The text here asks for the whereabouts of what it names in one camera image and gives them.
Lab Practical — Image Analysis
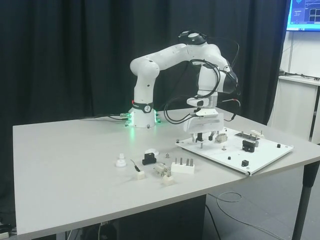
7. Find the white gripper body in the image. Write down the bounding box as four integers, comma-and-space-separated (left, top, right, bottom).
182, 114, 225, 134

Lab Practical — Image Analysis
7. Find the long white peg holder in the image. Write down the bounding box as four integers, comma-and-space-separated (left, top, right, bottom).
170, 161, 196, 175

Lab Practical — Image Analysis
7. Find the white task board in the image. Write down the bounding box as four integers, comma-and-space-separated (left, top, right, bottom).
174, 126, 295, 177

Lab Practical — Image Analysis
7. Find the black D-SUB plug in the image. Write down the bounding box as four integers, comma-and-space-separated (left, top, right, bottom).
141, 152, 157, 166

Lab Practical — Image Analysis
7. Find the white stacked gear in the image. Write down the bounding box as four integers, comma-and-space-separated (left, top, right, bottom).
114, 152, 126, 168

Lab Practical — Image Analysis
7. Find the white cabinet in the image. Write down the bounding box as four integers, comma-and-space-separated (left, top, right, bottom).
269, 73, 320, 145

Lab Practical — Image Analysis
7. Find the black table leg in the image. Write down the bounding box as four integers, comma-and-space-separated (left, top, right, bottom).
291, 165, 314, 240

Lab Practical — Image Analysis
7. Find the blue screen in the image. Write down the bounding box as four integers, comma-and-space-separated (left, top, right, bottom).
285, 0, 320, 33

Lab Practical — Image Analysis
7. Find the black curtain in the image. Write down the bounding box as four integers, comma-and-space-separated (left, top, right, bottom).
0, 0, 293, 141

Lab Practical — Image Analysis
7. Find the black looping cable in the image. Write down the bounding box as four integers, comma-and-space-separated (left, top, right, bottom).
163, 96, 201, 125

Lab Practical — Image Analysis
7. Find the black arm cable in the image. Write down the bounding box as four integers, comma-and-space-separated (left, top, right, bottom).
190, 34, 241, 101

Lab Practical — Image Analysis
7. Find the black plug with cable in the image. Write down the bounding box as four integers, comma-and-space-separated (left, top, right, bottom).
130, 159, 141, 174

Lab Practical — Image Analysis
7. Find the grey floor cable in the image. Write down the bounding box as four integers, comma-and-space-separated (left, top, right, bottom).
215, 191, 302, 240

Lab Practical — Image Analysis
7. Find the black base cable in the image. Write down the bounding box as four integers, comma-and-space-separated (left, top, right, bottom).
84, 112, 134, 122

